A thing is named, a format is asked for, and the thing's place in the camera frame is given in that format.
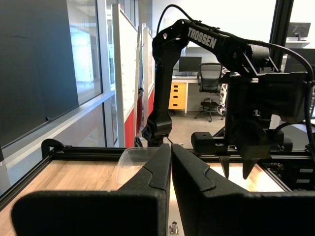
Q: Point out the small black desk monitor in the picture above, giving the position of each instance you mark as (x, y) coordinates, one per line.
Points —
(189, 64)

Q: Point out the white office desk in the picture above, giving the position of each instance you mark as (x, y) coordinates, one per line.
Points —
(184, 79)

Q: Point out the clear plastic tub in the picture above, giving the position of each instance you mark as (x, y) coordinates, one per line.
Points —
(130, 162)

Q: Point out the large black monitor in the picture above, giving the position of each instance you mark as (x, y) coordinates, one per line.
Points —
(292, 64)

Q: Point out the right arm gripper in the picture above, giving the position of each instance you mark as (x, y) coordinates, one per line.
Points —
(246, 110)

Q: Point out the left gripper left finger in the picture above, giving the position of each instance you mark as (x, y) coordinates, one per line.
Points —
(98, 211)

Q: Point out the black aluminium frame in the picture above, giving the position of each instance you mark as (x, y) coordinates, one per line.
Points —
(280, 19)

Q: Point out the black monitor on shelf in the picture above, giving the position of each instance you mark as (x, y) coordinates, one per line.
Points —
(299, 29)

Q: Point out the white partition with red base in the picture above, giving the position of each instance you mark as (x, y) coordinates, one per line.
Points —
(125, 73)
(148, 73)

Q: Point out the black mesh office chair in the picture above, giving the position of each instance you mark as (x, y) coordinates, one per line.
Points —
(209, 78)

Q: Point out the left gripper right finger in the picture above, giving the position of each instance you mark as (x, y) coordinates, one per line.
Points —
(246, 214)

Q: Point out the yellow drawer cabinet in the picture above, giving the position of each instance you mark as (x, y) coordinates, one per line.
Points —
(177, 96)

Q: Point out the small metal bracket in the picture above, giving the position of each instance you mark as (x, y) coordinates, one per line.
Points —
(174, 227)

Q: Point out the black electronics box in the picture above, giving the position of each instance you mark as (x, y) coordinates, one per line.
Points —
(302, 172)

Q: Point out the white task board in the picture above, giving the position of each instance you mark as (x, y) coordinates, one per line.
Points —
(175, 209)

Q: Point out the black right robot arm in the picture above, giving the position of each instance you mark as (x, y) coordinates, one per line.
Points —
(201, 40)

